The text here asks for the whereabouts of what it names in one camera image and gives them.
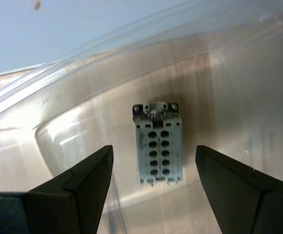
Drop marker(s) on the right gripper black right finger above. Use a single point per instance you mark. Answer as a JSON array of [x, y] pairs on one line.
[[248, 207]]

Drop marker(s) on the beige HAN10-E connector insert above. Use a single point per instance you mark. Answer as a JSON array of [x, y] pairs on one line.
[[158, 151]]

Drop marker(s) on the clear plastic tub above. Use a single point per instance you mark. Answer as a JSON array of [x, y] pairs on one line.
[[229, 97]]

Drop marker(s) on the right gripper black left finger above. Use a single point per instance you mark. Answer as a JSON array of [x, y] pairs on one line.
[[58, 209]]

